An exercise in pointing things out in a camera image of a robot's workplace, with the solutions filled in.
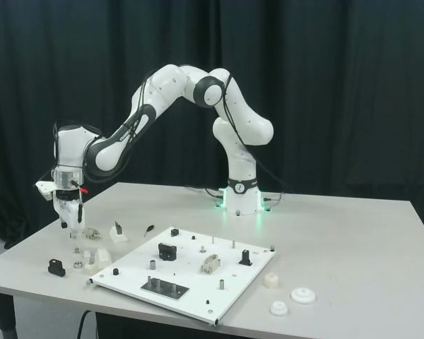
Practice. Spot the small white holder block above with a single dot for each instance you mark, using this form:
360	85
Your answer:
271	280

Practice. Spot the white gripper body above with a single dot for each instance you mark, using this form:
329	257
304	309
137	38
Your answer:
69	212

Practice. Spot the metal bolt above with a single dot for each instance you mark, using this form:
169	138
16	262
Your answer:
79	264

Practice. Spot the dark table leg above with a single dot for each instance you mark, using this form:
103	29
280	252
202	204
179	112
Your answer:
1	314

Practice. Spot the white medium gear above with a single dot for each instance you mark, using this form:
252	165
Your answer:
279	308

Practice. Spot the white holder with round pegs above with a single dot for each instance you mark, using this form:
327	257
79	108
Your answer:
99	259

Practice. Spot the white holder with square pegs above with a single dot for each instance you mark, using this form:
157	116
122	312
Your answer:
118	233

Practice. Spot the grey metal plug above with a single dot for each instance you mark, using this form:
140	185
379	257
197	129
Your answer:
92	233

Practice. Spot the black curtain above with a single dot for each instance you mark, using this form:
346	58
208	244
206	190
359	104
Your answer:
339	88

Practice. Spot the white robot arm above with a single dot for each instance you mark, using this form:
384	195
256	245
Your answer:
212	92

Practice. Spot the black D-SUB plug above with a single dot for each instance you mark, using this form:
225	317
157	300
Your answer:
56	267

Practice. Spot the white large gear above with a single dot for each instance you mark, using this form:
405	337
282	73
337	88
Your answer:
303	296

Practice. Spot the small metal part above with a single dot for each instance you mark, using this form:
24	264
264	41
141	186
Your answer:
77	250

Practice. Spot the thin black rod red tag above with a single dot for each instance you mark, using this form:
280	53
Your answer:
80	212

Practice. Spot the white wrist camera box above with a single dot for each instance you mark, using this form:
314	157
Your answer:
45	189

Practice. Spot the white task board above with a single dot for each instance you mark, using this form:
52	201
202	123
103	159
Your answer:
183	268

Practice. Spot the small black plug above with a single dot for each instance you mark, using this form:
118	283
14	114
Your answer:
149	229

